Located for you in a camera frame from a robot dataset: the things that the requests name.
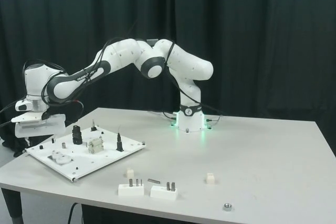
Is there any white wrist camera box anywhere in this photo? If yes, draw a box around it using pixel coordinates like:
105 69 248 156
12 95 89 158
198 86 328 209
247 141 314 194
14 99 34 112

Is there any white round peg holder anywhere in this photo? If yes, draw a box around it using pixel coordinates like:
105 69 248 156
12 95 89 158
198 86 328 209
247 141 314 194
118 183 145 197

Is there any black base cable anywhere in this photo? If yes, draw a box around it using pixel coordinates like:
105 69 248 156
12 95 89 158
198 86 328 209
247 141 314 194
203 114 224 125

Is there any white task board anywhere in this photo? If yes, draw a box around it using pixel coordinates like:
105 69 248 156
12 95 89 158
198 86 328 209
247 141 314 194
25 120 146 183

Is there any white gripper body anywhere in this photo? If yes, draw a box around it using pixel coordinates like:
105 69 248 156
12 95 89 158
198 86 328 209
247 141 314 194
15 114 67 139

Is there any white large gear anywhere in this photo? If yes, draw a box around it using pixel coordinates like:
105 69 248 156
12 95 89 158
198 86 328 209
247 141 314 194
55 155 72 166

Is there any white square peg holder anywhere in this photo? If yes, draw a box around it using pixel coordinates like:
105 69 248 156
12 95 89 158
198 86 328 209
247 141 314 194
150 185 179 199

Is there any black curtain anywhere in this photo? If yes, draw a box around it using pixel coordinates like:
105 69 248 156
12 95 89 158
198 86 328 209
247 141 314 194
0 0 336 158

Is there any black plug with thin wire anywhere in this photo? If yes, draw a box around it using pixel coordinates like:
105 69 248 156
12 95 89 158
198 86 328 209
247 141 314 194
115 125 124 153

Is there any flat white mounting plate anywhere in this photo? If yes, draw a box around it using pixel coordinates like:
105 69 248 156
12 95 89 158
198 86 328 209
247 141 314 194
12 110 46 124

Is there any grey table leg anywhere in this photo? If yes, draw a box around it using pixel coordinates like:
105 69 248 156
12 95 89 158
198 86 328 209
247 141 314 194
1 187 22 224

